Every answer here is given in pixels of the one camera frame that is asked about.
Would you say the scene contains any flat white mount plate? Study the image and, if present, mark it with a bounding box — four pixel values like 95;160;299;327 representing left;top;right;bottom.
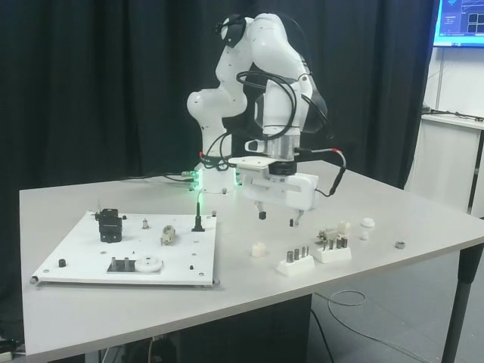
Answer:
228;157;279;171

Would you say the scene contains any black upright plug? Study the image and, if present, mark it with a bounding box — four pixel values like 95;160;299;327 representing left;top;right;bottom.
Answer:
191;192;206;232

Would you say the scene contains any white square peg holder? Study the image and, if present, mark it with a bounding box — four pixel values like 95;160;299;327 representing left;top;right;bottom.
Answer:
315;245;352;264

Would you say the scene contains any black base cable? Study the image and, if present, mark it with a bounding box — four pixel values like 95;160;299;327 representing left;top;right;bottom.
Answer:
126;172;201;187

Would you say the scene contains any black curtain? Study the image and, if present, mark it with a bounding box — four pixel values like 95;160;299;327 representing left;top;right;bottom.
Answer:
0;0;436;192

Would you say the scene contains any blue screen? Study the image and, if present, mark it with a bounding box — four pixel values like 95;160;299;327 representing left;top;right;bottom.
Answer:
433;0;484;48

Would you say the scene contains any dark table leg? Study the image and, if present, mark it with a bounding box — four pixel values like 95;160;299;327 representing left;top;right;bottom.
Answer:
441;241;478;363

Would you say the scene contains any black floor cable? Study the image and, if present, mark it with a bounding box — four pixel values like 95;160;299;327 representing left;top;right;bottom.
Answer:
309;309;343;363

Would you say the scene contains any metal waterproof plug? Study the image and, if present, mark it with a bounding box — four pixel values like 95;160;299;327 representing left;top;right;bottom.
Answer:
315;226;337;243

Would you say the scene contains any white task board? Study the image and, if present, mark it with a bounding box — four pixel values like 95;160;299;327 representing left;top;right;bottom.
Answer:
29;209;222;290

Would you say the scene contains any black D-SUB plug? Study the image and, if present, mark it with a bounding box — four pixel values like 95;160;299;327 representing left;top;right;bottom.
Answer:
96;206;126;244

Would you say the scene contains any white large gear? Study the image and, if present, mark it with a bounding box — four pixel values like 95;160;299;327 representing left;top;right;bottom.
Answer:
135;256;163;273

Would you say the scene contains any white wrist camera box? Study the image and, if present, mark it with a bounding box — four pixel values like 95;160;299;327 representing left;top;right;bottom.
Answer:
244;139;271;154

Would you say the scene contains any white round peg holder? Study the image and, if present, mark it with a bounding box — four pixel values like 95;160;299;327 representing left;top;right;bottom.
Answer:
276;255;317;276

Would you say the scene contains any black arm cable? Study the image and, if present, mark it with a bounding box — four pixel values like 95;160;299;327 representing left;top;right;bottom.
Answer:
202;70;334;167

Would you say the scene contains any black rod on wire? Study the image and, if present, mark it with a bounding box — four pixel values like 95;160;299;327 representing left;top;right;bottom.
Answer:
294;147;348;197

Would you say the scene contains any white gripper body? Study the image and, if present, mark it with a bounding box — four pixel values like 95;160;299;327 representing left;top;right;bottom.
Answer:
240;168;319;211

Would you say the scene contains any grey floor cable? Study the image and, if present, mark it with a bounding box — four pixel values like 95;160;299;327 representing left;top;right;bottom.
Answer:
327;290;368;315

